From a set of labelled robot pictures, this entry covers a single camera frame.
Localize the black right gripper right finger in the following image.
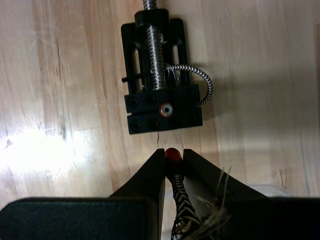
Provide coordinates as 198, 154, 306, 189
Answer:
183, 148, 320, 240

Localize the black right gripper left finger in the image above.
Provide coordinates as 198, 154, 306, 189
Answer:
0, 148, 168, 240

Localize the red rca plug braided cable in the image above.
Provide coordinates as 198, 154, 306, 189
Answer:
164, 147, 235, 240

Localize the black clamp with red knob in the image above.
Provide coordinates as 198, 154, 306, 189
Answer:
120, 0, 204, 136

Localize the red rca socket braided cable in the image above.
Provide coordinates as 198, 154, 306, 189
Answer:
159, 63, 215, 118

